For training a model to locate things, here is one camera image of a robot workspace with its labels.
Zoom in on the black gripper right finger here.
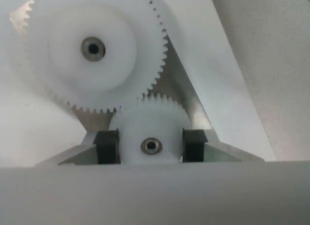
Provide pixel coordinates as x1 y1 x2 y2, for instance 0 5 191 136
182 128 265 163

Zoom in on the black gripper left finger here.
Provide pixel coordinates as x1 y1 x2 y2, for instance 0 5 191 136
35 129 121 165

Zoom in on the white medium gear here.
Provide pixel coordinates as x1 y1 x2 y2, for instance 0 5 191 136
110 93 193 165

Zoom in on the white large gear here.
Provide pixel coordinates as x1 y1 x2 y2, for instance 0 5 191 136
12 0 171 115

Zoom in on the white task board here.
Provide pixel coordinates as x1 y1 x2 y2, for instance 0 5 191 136
0 0 278 165

